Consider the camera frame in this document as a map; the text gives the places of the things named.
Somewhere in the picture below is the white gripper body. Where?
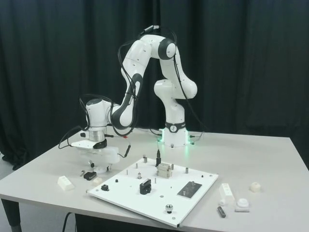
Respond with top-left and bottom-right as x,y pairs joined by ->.
77,145 -> 121,167

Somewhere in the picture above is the white peg holder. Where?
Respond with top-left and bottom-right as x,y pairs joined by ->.
57,175 -> 75,191
221,183 -> 236,202

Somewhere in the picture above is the thin black rod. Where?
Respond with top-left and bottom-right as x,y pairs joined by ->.
123,142 -> 132,158

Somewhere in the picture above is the white flat mounting plate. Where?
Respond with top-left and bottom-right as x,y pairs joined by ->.
71,139 -> 107,149

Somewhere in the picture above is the white task board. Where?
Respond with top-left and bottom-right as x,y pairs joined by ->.
84,157 -> 219,228

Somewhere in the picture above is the black USB plug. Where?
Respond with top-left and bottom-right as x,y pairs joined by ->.
155,142 -> 163,166

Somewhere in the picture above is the black table leg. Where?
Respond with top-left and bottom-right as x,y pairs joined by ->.
0,198 -> 20,232

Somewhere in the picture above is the black curtain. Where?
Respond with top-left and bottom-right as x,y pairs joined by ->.
0,0 -> 309,171

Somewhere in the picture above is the grey flat plate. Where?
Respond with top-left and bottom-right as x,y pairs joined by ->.
234,205 -> 251,214

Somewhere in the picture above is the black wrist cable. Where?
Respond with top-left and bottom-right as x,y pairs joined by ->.
59,96 -> 114,149

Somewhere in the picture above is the black floor cable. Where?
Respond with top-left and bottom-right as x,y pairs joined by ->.
63,212 -> 74,232

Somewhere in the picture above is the black base cable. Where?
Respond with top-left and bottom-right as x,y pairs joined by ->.
189,131 -> 206,142

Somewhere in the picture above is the black forearm cable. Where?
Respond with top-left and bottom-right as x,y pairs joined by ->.
117,40 -> 145,136

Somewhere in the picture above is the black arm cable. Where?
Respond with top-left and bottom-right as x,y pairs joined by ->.
139,24 -> 206,136

